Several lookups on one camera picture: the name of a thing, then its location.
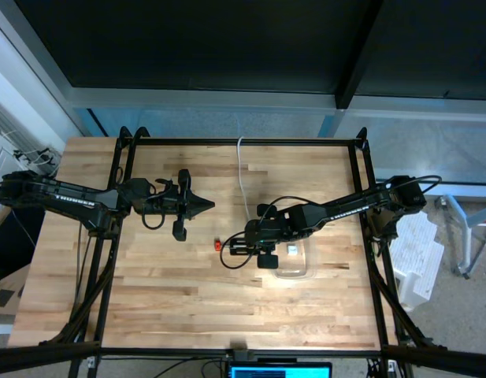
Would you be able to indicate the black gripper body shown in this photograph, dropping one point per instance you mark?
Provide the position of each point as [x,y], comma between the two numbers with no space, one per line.
[171,202]
[266,232]

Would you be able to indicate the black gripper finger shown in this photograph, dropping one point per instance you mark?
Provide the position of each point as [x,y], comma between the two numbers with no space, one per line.
[195,208]
[195,200]

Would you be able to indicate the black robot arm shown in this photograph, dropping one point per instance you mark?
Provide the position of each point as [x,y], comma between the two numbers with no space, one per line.
[73,201]
[345,208]

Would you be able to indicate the small white square block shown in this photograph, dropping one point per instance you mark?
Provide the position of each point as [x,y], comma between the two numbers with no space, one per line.
[292,250]

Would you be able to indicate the black clamp with orange knob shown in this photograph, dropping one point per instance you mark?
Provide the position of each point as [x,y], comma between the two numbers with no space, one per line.
[217,245]

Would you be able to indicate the clear plastic tub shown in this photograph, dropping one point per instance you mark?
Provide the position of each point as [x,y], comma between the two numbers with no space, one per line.
[301,264]

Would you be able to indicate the laptop screen blue edge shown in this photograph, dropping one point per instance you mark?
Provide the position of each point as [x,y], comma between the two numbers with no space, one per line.
[278,372]

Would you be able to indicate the white foam block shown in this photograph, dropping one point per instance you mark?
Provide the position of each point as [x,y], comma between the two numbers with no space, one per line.
[416,256]

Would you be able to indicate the brown cardboard box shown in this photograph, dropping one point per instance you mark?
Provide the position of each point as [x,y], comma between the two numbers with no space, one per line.
[6,291]

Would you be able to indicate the grey metal stand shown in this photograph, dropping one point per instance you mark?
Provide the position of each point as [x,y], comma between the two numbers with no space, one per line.
[463,252]

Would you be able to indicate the black metal table frame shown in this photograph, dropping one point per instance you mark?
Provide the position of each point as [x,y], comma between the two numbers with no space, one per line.
[242,141]

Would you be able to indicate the small black fixed camera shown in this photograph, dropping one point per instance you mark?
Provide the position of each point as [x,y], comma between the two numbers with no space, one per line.
[238,351]

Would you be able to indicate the black vertical wall post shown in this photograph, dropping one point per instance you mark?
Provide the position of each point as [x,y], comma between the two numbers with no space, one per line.
[357,59]

